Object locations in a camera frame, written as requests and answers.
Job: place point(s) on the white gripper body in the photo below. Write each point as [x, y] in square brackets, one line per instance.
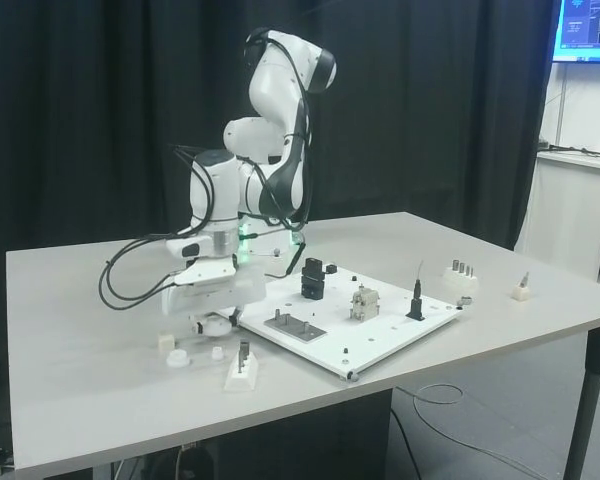
[220, 297]

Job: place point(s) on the white large gear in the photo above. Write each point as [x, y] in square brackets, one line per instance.
[215, 327]

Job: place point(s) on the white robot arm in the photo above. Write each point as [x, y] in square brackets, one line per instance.
[267, 80]

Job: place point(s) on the white small gear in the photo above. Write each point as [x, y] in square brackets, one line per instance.
[217, 353]

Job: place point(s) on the white medium gear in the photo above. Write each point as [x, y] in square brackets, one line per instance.
[177, 358]

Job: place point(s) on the flat white mounting plate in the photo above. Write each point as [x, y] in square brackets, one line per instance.
[205, 274]

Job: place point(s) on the large metal square peg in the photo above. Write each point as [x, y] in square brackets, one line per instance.
[244, 350]

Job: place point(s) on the white cube block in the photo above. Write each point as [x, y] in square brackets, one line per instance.
[165, 342]

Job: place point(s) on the white square peg holder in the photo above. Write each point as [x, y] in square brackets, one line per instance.
[241, 380]

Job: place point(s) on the black D-SUB plug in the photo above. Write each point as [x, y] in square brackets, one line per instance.
[312, 282]

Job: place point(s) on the white task board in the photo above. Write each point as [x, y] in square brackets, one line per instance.
[330, 345]

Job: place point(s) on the black curtains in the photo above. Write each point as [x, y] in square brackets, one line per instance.
[105, 110]

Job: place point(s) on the white round peg holder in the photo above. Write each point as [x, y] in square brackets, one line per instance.
[460, 281]

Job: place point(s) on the small white plug holder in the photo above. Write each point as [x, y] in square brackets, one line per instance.
[521, 292]

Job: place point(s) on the small grey plug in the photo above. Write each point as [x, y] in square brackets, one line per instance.
[524, 278]

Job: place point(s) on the white cabinet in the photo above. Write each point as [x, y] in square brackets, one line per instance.
[570, 220]

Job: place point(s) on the black table leg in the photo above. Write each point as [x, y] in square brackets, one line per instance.
[587, 400]

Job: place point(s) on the blue screen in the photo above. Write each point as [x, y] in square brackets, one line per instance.
[587, 30]

